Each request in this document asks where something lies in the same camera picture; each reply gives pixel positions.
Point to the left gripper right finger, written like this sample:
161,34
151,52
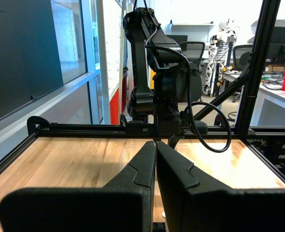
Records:
217,210

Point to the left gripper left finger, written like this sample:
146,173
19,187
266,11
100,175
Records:
84,207

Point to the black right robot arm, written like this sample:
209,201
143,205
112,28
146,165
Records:
142,72

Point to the white desk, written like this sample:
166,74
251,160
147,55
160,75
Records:
270,96

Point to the white printed robot figure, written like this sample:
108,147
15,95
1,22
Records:
211,62

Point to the black mesh office chair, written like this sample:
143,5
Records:
195,52
241,58

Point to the black computer monitor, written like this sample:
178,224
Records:
282,46

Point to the black aluminium frame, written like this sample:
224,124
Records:
84,130

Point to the grey wall shelf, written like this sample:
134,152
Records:
193,31

